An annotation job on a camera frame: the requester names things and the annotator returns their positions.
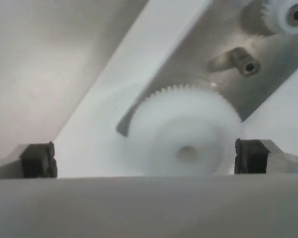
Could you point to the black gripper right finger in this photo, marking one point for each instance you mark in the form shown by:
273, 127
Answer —
250, 158

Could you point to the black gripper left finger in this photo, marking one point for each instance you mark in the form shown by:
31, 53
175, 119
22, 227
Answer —
38, 161

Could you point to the white large gear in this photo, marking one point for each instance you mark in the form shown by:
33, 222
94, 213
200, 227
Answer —
183, 119

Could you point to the white small gear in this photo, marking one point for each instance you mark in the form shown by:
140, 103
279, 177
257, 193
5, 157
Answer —
283, 17

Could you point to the white task board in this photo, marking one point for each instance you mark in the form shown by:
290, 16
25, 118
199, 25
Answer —
89, 148

